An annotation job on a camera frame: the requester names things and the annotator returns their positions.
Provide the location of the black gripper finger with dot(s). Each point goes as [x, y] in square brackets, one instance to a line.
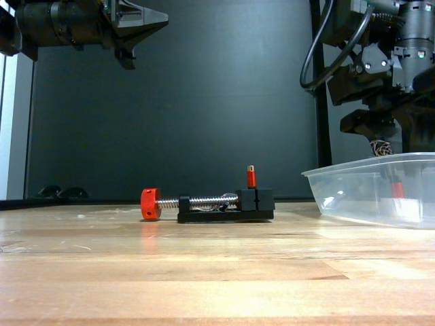
[136, 35]
[418, 132]
[153, 16]

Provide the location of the clear plastic tub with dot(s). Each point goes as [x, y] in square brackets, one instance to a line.
[340, 190]

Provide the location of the black vise with red knob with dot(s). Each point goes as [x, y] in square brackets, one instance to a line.
[255, 203]

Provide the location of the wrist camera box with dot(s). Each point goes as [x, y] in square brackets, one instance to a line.
[353, 90]

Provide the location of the black arched bracket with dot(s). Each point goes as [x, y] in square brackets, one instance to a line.
[50, 192]
[73, 193]

